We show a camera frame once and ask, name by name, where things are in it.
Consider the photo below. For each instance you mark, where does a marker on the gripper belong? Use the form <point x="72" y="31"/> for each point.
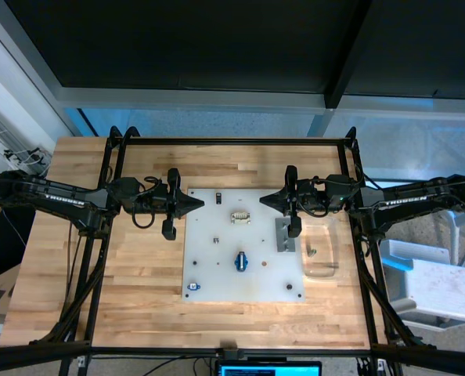
<point x="307" y="199"/>
<point x="171" y="203"/>

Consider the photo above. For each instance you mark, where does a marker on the silver 16mm metal cylinder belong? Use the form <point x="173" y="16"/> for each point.
<point x="312" y="250"/>

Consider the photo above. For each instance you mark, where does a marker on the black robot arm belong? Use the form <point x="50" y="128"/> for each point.
<point x="60" y="197"/>
<point x="408" y="201"/>

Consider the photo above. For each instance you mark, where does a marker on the white taskboard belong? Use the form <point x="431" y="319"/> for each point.
<point x="217" y="290"/>

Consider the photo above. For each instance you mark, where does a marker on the grey metal pin holder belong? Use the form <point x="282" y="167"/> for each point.
<point x="281" y="239"/>

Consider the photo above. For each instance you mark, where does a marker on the beige connector housing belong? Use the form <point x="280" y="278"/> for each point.
<point x="241" y="218"/>

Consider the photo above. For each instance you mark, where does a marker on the clear plastic tub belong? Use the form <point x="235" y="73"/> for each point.
<point x="326" y="243"/>

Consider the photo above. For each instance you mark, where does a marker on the black vertical pillar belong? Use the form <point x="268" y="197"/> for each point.
<point x="334" y="100"/>

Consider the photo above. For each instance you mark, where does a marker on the laptop screen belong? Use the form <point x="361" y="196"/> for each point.
<point x="267" y="370"/>

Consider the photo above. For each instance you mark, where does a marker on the white step stool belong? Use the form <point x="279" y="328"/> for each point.
<point x="444" y="282"/>

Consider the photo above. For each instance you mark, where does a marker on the blue round clamp mount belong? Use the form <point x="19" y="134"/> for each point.
<point x="247" y="263"/>

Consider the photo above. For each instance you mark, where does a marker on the blue square socket mount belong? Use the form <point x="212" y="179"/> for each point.
<point x="198" y="287"/>

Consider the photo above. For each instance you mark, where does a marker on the small black camera box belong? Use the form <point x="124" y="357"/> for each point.
<point x="229" y="348"/>

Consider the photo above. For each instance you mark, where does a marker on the black metal frame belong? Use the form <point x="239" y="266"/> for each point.
<point x="60" y="346"/>

